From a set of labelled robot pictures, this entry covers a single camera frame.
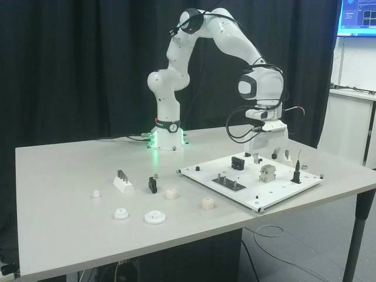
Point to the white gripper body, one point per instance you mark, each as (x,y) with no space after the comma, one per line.
(273,139)

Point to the white large gear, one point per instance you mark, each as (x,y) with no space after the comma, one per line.
(154,218)

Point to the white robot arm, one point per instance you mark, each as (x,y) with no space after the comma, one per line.
(176,53)

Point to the white medium gear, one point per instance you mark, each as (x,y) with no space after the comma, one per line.
(121,214)

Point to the white small gear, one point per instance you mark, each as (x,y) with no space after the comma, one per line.
(95,194)

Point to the small white holder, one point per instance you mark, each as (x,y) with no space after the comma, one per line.
(288,159)

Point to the white task board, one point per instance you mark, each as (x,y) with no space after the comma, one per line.
(264,194)

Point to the cream plug holder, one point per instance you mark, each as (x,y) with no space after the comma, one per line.
(208,203)
(172,194)

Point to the white cabinet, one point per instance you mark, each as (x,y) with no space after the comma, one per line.
(346,129)

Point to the black D-SUB plug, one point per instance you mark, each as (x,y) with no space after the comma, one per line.
(152,185)

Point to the black table leg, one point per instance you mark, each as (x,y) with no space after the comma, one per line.
(357,235)

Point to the large black box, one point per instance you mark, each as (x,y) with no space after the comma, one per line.
(191,255)

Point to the white peg holder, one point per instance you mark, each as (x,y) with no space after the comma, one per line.
(124,186)

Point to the metal square peg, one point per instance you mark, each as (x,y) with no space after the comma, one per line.
(120,173)

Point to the blue screen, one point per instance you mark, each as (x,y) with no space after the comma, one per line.
(357,17)

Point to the black curtain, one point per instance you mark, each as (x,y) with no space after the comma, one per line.
(73,73)

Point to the white power strip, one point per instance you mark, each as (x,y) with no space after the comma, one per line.
(6,276)

